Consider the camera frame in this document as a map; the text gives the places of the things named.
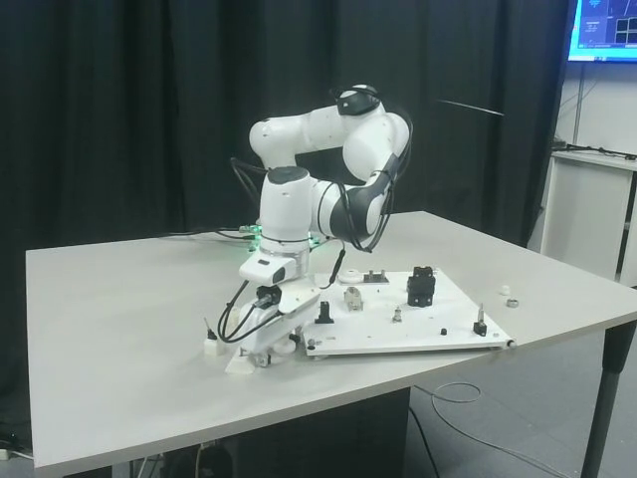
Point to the black box under table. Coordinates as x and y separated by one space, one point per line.
318 438

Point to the white small gear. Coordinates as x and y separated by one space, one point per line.
505 290

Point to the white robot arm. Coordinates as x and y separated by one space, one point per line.
286 209

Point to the white cabinet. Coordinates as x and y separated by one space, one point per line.
587 214

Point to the black table leg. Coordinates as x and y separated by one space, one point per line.
602 398

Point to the white large gear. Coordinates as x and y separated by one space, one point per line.
350 276

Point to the black base with metal pin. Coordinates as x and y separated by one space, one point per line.
481 326

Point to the blue screen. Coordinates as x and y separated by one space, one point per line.
604 30

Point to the black curtain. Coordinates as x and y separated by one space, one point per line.
149 99

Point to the white task board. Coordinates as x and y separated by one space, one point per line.
398 333

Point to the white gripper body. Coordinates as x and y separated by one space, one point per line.
269 331

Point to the small white plug holder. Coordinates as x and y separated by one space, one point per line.
211 347

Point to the metal BNC plug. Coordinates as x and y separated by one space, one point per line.
397 315

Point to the black D-SUB plug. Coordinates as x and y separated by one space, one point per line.
421 286

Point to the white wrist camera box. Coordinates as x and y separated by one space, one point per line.
264 269

